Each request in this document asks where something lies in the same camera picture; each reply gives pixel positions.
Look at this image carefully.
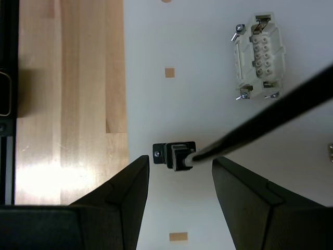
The white board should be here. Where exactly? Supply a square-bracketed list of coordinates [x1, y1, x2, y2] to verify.
[123, 0, 333, 250]

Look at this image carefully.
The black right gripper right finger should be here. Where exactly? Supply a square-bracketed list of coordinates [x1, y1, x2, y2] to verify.
[211, 156, 333, 250]

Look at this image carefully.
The black table-level camera box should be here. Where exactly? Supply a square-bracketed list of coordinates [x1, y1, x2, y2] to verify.
[0, 69, 13, 117]

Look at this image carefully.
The black USB socket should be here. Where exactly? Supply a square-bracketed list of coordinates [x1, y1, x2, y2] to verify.
[152, 141, 196, 165]

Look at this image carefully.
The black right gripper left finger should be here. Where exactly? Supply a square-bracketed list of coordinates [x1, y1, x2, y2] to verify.
[0, 155, 150, 250]

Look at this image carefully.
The beige connector housing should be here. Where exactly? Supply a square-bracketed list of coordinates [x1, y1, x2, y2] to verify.
[230, 14, 287, 101]

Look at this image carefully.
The black metal frame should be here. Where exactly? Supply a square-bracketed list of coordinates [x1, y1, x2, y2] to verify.
[0, 0, 20, 206]

